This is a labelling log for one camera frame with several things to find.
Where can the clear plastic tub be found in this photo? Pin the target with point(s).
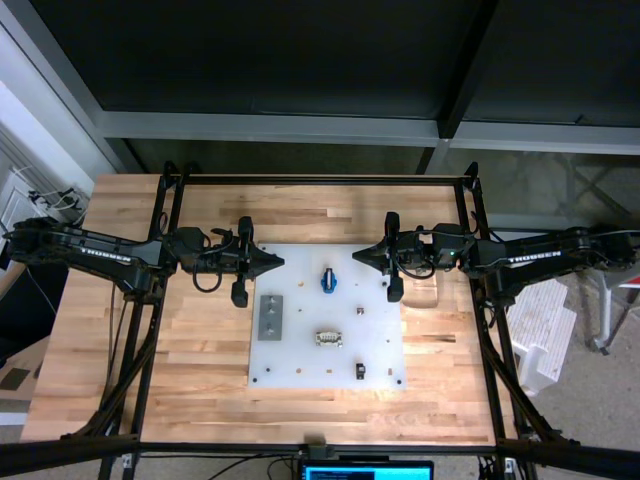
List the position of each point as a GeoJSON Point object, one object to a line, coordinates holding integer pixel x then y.
{"type": "Point", "coordinates": [425, 297]}

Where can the black socket housing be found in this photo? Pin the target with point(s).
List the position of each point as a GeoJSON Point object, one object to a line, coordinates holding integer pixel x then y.
{"type": "Point", "coordinates": [360, 370]}

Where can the black wall post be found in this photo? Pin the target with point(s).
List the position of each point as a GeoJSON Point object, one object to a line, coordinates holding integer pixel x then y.
{"type": "Point", "coordinates": [465, 75]}

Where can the cardboard box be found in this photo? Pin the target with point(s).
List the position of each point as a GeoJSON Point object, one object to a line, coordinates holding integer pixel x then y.
{"type": "Point", "coordinates": [20, 370]}

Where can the laptop screen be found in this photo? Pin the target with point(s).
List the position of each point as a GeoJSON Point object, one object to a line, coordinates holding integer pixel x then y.
{"type": "Point", "coordinates": [365, 471]}

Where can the grey metal chair base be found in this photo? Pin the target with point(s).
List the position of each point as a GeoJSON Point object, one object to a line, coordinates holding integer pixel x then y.
{"type": "Point", "coordinates": [606, 310]}

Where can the grey metal plate with pegs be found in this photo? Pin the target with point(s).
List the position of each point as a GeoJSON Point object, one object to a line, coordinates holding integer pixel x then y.
{"type": "Point", "coordinates": [264, 320]}

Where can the grey metal wall frame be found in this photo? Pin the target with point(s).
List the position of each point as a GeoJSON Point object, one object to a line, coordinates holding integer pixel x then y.
{"type": "Point", "coordinates": [250, 127]}

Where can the white plastic step stool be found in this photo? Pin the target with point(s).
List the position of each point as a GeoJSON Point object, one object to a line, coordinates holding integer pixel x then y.
{"type": "Point", "coordinates": [537, 330]}

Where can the black table frame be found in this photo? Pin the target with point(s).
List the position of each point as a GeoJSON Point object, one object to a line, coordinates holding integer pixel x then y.
{"type": "Point", "coordinates": [70, 446]}

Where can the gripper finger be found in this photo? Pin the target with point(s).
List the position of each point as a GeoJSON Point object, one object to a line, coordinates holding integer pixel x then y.
{"type": "Point", "coordinates": [265, 256]}
{"type": "Point", "coordinates": [375, 250]}
{"type": "Point", "coordinates": [264, 267]}
{"type": "Point", "coordinates": [375, 262]}

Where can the white taskboard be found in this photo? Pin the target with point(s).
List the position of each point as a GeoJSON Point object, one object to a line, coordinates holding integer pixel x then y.
{"type": "Point", "coordinates": [310, 360]}

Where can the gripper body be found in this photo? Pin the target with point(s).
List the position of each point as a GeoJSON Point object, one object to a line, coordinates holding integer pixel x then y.
{"type": "Point", "coordinates": [245, 260]}
{"type": "Point", "coordinates": [393, 260]}

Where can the beige connector housing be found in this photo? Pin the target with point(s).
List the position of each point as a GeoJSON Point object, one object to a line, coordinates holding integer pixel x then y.
{"type": "Point", "coordinates": [329, 338]}

